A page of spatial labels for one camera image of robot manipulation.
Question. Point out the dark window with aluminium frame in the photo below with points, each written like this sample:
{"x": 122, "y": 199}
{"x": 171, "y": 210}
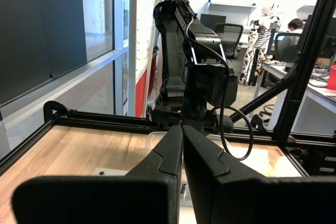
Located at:
{"x": 39, "y": 24}

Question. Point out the black office chair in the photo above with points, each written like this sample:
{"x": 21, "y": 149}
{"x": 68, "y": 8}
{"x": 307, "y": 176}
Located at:
{"x": 235, "y": 40}

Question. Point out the person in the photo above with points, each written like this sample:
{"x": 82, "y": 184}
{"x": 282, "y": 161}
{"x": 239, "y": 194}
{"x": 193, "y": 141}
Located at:
{"x": 295, "y": 24}

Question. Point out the white office desk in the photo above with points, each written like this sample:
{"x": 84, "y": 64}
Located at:
{"x": 312, "y": 98}

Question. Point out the white lattice figure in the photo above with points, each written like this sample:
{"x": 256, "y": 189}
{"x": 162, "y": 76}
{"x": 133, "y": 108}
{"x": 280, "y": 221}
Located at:
{"x": 250, "y": 51}

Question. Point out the black aluminium frame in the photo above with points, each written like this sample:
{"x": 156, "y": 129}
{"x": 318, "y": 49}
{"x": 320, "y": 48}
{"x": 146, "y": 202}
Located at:
{"x": 302, "y": 77}

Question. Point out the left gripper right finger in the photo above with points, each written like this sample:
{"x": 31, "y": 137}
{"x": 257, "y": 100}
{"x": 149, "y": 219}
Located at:
{"x": 262, "y": 203}

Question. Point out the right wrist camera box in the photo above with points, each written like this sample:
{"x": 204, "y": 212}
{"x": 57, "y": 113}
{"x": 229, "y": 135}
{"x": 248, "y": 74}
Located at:
{"x": 223, "y": 87}

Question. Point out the black computer monitor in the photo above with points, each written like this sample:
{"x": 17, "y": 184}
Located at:
{"x": 212, "y": 20}

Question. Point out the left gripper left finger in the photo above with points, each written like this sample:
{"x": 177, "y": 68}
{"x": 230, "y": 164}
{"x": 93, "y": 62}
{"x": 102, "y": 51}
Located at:
{"x": 105, "y": 200}

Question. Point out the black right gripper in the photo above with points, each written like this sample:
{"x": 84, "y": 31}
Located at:
{"x": 210, "y": 121}

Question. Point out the clear plastic tub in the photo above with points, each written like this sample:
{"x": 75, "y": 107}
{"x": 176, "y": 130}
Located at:
{"x": 155, "y": 140}

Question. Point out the red container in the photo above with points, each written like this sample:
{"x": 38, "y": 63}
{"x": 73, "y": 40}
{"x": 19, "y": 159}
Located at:
{"x": 332, "y": 77}

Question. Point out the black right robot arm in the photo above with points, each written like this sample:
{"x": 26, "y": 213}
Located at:
{"x": 170, "y": 51}

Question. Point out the white wall shelf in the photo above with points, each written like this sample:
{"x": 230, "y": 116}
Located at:
{"x": 236, "y": 9}

